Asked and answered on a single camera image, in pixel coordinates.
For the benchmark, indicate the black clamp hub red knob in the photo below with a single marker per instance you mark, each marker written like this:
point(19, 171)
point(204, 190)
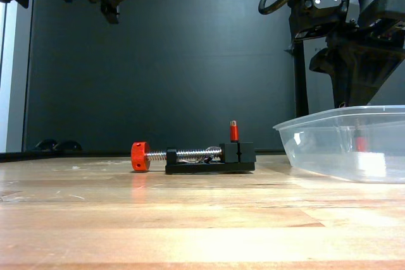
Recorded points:
point(205, 167)

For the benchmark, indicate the clear plastic tub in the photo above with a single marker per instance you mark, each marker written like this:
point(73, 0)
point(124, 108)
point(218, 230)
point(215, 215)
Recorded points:
point(316, 156)

